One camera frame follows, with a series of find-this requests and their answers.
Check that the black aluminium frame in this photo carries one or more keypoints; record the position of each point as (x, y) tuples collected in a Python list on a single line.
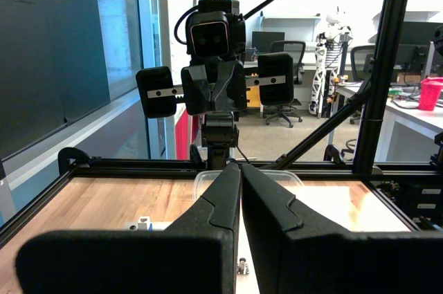
[(380, 100)]

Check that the white humanoid robot figure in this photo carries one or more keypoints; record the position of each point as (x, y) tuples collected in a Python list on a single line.
[(318, 86)]

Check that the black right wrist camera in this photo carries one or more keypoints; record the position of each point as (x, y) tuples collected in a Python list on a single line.
[(209, 34)]

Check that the yellow cabinet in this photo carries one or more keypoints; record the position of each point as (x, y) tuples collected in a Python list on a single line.
[(253, 97)]

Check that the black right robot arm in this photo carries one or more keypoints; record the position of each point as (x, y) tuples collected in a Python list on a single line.
[(219, 128)]

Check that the red plastic bucket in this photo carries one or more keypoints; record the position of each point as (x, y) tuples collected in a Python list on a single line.
[(431, 95)]

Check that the white task board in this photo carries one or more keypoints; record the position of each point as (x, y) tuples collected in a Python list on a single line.
[(246, 285)]

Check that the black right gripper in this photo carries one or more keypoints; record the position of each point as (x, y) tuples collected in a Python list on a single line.
[(155, 77)]

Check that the black office chair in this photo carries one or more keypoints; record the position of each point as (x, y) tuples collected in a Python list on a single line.
[(360, 62), (287, 102)]

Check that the red cabinet panel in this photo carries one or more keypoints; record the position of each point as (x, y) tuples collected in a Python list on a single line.
[(181, 135)]

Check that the white office desk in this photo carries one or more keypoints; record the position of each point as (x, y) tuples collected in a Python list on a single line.
[(415, 116)]

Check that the small blue white connector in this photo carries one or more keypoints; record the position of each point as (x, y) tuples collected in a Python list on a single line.
[(144, 221)]

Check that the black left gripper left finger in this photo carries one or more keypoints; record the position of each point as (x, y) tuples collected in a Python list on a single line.
[(138, 263)]

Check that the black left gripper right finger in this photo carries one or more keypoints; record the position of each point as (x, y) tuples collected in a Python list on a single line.
[(346, 263)]

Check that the black computer monitor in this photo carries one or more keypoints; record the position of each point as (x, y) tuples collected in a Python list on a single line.
[(418, 36), (268, 39)]

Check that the clear plastic tub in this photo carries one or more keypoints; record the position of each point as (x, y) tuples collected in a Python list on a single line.
[(202, 186)]

